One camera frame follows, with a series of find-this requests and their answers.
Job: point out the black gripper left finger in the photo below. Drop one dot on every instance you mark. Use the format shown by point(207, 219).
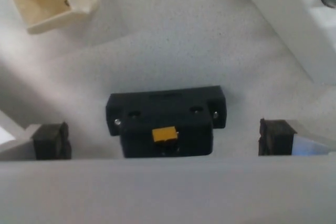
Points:
point(51, 142)

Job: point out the cream square holder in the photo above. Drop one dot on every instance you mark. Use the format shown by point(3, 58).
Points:
point(47, 3)

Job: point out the black D-SUB plug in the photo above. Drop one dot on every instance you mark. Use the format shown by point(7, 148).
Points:
point(165, 119)

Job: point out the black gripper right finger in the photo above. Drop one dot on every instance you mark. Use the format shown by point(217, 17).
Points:
point(274, 137)

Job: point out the white peg holder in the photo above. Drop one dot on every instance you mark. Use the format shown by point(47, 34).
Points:
point(302, 37)

